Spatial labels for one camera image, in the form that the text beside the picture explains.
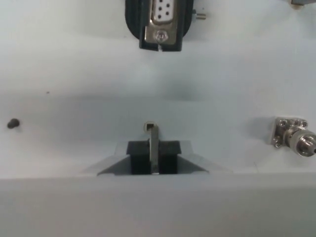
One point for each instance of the metal BNC plug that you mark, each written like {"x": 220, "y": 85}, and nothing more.
{"x": 302, "y": 143}

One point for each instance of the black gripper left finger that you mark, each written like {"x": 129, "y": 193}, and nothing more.
{"x": 138, "y": 158}

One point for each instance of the thin metal square peg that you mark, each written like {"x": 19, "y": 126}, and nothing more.
{"x": 154, "y": 150}

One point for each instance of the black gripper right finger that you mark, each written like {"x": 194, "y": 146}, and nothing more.
{"x": 168, "y": 158}

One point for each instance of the medium metal square peg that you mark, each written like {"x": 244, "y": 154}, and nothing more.
{"x": 300, "y": 1}

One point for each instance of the white task board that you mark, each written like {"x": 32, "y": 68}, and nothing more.
{"x": 98, "y": 74}

